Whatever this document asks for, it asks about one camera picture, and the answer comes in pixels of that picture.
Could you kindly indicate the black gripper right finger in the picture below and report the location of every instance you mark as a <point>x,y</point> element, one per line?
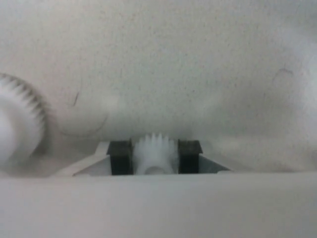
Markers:
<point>188,158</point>

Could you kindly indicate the white small gear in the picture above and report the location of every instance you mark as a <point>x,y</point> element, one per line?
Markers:
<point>154,153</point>

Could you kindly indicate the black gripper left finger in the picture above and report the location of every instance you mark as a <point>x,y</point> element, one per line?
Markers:
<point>119,158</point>

